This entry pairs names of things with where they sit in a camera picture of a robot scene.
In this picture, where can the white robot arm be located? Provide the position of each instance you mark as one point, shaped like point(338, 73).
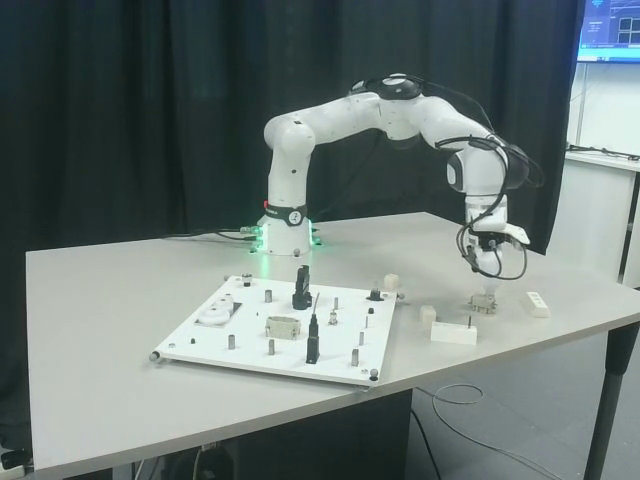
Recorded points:
point(350, 117)

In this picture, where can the black D-SUB plug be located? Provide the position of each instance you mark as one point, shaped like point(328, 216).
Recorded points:
point(300, 290)

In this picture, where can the black table leg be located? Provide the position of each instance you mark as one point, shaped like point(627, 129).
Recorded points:
point(607, 400)

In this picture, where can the white large gear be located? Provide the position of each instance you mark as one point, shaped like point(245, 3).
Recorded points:
point(212, 319)

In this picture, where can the white cube holder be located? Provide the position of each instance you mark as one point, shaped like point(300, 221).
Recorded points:
point(392, 281)
point(428, 315)

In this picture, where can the metal square peg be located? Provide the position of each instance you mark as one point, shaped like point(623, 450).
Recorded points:
point(355, 358)
point(361, 339)
point(270, 346)

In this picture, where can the white cabinet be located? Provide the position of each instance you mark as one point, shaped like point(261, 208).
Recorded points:
point(600, 215)

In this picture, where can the blue screen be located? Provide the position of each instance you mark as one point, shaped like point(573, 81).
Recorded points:
point(610, 30)

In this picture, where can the white holder with holes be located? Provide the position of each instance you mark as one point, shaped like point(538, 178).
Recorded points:
point(535, 304)

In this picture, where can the metal BNC plug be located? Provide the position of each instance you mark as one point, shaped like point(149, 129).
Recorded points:
point(332, 318)

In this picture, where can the white medium gear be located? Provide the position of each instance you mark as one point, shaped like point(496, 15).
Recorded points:
point(223, 303)

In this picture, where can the black under-table box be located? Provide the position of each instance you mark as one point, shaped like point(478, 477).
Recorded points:
point(300, 440)

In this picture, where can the metal bolt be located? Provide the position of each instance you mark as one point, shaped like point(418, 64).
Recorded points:
point(246, 279)

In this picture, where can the long white holder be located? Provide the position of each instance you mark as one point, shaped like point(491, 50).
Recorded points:
point(452, 334)

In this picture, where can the white task board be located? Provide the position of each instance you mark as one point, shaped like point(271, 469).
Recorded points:
point(280, 360)

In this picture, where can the grey waterproof plug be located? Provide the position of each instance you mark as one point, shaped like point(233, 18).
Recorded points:
point(483, 306)

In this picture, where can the black curtains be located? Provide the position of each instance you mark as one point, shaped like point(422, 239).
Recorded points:
point(125, 100)

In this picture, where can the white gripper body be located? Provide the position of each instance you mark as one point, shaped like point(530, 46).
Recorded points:
point(487, 262)

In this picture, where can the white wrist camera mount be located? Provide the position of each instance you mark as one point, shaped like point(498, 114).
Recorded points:
point(515, 234)

